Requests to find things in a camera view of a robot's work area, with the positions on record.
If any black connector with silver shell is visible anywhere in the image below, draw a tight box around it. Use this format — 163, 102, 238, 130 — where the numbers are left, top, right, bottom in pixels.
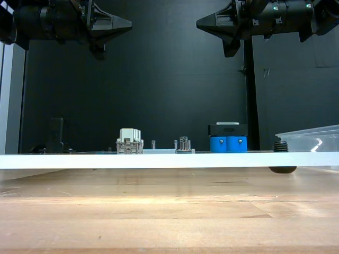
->
207, 121, 248, 138

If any black clamp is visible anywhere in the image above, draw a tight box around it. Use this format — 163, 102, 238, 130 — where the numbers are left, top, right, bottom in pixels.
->
29, 117, 77, 154

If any beige connector housing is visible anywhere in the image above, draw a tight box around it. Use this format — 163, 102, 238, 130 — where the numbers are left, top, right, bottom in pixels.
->
115, 128, 145, 155

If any small silver connector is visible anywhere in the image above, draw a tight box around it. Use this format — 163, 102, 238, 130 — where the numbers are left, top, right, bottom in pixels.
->
175, 135, 196, 154

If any black threaded stud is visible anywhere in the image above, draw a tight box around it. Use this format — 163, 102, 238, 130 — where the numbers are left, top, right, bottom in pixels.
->
273, 140, 290, 152

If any clear plastic tub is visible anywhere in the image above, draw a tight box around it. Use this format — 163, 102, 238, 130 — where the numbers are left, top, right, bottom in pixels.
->
274, 124, 339, 171

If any clear bar with pins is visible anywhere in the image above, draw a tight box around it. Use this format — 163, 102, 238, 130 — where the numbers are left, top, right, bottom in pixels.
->
142, 139, 197, 155

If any white board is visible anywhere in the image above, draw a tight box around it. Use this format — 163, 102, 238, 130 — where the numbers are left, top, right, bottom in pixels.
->
0, 150, 339, 170

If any black rubber foot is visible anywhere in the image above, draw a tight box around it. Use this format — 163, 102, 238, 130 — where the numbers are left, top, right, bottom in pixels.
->
269, 166, 298, 174

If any black wall post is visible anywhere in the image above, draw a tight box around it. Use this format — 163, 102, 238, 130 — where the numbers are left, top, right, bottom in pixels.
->
238, 39, 262, 153

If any blue mount block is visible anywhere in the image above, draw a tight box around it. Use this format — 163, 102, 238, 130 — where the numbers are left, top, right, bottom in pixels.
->
209, 135, 248, 153

